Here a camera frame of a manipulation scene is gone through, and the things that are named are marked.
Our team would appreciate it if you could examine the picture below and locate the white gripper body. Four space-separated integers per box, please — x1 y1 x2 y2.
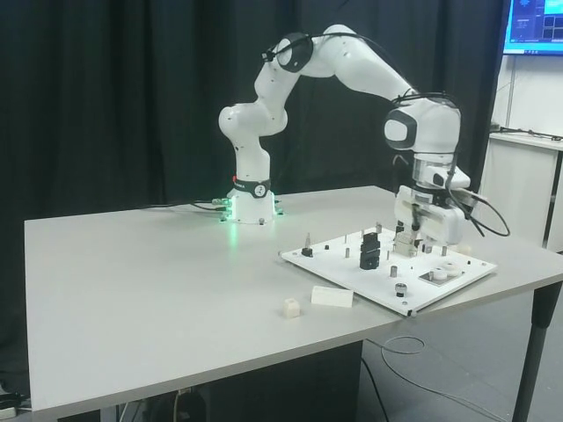
393 186 467 246

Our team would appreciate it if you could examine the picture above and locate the metal beige connector block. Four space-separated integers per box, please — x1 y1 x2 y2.
392 236 420 257

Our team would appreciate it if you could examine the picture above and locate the black D-SUB plug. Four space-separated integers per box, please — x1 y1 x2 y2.
359 231 382 270

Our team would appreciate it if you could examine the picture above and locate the white cabinet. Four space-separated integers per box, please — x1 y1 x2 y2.
477 130 563 255

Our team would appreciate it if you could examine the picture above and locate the white task board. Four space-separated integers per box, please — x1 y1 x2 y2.
277 228 501 318

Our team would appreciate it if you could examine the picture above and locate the long white holder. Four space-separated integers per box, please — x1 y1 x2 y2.
311 285 355 309

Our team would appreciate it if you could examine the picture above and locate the black table leg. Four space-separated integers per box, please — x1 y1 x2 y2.
518 280 563 422

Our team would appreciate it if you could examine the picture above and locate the blue screen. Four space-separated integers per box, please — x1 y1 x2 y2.
502 0 563 57

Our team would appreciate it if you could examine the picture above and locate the black control cabinet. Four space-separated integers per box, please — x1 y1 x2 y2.
116 338 366 422

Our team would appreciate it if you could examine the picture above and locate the black curtain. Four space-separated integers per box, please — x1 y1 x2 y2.
0 0 507 238

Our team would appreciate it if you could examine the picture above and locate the white power strip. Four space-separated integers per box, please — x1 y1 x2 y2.
0 390 28 417

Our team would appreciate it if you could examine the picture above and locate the black looping camera cable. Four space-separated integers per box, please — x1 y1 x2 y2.
457 193 512 241

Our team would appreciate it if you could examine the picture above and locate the grey floor cable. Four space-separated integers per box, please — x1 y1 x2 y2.
380 336 529 422

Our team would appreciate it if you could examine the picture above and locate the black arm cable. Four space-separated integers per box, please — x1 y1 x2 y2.
261 28 463 111

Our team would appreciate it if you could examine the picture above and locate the black floor cable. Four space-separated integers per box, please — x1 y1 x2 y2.
360 358 397 422

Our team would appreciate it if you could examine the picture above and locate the black base cable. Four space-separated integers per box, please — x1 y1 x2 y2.
149 198 232 213

